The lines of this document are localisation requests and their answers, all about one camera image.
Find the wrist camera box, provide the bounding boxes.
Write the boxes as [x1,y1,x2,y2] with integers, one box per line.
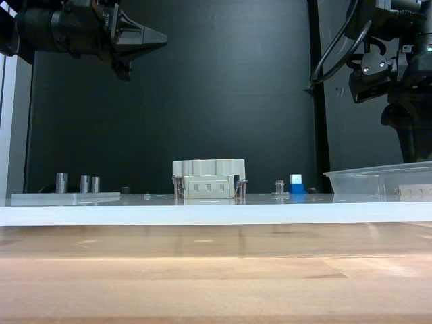
[348,52,396,105]

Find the grey connector base socket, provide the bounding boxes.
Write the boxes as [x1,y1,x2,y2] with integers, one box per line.
[171,157,250,200]

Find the white mounting board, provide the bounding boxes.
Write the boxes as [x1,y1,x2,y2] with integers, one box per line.
[0,192,432,227]

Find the clear plastic tub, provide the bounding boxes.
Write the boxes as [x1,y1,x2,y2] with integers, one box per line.
[323,161,432,203]

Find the blue clamp with white block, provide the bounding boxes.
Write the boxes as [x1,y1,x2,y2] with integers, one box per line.
[288,174,307,203]

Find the grey ten-pin connector insert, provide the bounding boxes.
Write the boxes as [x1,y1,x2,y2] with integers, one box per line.
[395,184,432,197]

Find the small silver metal standoff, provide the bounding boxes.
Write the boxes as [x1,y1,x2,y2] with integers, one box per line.
[271,180,290,197]

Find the grey metal bar plate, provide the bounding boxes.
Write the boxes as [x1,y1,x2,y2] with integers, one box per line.
[11,192,122,206]

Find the black vertical post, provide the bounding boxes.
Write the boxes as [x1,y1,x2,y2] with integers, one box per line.
[303,0,333,173]

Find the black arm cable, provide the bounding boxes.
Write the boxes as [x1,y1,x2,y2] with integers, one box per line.
[310,0,373,89]

